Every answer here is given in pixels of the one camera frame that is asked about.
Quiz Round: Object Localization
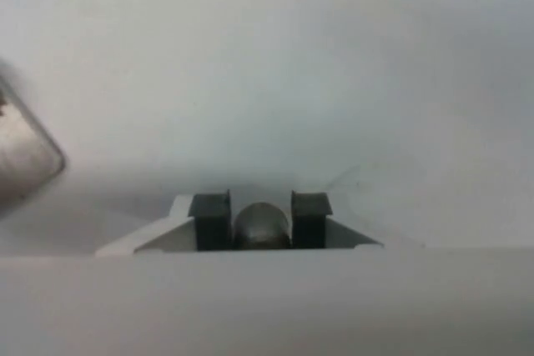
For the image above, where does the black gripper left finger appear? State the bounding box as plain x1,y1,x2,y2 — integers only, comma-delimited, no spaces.
94,188,234,256

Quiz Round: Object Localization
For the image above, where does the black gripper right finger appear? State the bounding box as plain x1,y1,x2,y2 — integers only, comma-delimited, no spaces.
290,189,385,251

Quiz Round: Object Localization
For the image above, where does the white task board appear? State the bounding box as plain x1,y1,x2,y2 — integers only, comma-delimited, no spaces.
0,0,534,257

